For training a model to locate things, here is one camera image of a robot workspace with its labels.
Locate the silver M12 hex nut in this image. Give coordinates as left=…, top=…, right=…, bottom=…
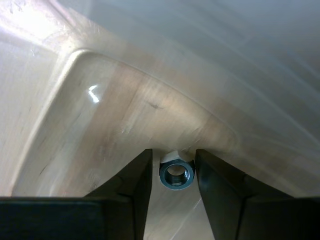
left=158, top=149, right=196, bottom=191

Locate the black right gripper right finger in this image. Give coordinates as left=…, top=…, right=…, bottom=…
left=195, top=148, right=320, bottom=240

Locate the clear plastic tub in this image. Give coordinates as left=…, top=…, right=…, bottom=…
left=0, top=0, right=320, bottom=240

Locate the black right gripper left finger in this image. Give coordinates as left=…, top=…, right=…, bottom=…
left=0, top=148, right=154, bottom=240

